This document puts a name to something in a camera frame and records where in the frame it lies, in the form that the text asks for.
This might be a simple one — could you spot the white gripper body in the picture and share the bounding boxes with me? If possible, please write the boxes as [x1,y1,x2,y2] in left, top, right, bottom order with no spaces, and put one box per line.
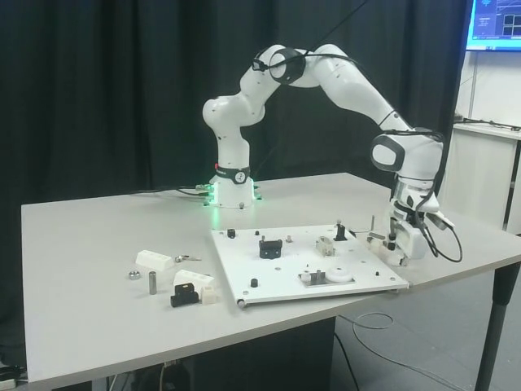
[391,219,429,263]

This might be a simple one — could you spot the white small gear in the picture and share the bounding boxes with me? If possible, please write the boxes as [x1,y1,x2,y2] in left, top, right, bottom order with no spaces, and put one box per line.
[328,266,353,285]

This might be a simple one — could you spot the white cabinet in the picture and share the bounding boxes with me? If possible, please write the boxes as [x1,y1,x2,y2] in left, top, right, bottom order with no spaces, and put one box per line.
[440,121,521,236]

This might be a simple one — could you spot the white task board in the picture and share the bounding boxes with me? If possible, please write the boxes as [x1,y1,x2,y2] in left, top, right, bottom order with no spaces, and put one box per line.
[210,222,410,310]

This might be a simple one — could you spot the dark table leg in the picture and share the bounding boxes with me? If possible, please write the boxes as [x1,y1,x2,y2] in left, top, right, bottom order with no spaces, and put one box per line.
[475,260,519,391]

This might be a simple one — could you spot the small white block holder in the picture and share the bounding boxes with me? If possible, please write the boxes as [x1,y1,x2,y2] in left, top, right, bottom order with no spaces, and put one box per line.
[200,284,221,305]

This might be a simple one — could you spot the white holder with holes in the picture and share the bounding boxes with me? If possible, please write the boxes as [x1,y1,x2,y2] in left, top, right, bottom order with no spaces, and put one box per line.
[173,268,216,289]

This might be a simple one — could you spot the black D-SUB plug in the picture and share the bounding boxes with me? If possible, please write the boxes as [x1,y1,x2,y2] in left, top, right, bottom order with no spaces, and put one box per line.
[169,283,201,308]

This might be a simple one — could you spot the blue screen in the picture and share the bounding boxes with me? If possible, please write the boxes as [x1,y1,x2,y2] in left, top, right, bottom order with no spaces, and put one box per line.
[465,0,521,53]

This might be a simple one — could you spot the long white peg holder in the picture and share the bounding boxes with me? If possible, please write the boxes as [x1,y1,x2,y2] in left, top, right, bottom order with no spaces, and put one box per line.
[135,248,177,272]

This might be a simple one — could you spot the black curtains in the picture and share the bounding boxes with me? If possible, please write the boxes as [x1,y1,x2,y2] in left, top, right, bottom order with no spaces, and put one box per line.
[0,0,475,370]

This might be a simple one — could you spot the white power strip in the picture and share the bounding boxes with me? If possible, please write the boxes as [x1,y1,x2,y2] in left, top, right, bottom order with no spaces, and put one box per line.
[0,365,26,389]

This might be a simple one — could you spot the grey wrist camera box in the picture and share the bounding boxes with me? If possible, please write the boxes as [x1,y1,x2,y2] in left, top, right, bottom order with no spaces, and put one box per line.
[421,209,456,230]

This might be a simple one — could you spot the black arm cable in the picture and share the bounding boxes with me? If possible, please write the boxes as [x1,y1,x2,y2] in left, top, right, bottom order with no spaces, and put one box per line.
[252,47,464,263]

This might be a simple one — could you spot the grey floor cable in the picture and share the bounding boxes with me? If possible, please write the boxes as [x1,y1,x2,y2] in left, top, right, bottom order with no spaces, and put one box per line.
[351,311,493,391]

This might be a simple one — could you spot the black hanging cable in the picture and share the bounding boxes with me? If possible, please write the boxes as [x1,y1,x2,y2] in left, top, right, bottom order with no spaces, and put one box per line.
[308,0,348,55]

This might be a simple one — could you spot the black base cables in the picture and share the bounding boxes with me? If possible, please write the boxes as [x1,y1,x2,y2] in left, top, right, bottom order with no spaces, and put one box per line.
[137,183,217,201]

